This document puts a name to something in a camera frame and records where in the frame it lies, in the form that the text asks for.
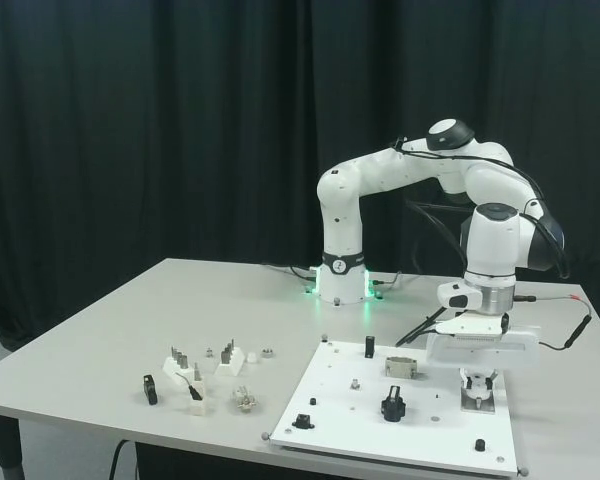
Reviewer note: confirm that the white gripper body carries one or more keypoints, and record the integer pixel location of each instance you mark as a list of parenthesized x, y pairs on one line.
[(480, 356)]

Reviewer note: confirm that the white medium gear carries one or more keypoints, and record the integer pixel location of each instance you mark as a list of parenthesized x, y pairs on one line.
[(479, 392)]

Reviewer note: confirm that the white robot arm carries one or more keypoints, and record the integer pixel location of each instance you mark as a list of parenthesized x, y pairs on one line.
[(490, 240)]

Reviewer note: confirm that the white large gear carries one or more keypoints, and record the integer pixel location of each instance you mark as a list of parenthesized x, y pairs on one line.
[(478, 376)]

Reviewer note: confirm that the white small gear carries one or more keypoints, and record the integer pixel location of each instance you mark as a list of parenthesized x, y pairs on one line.
[(251, 357)]

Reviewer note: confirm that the white task board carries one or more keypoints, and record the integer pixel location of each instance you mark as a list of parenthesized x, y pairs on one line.
[(340, 400)]

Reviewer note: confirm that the beige metal connector plug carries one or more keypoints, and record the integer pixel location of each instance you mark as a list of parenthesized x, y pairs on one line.
[(244, 400)]

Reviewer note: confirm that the white peg holder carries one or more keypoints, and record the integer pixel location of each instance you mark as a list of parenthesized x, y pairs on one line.
[(200, 387), (176, 371), (227, 367)]

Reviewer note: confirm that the white plug holder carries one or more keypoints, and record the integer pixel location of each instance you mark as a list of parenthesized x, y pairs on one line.
[(199, 407)]

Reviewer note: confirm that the black Ethernet plug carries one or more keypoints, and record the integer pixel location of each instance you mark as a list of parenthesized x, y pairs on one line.
[(196, 392)]

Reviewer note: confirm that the black rectangular plug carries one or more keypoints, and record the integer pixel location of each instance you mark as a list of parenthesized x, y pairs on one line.
[(150, 390)]

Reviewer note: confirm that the black curtain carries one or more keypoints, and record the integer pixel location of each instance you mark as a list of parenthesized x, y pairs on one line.
[(130, 125)]

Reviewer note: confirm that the black table leg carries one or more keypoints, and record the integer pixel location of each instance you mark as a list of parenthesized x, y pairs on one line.
[(2, 445)]

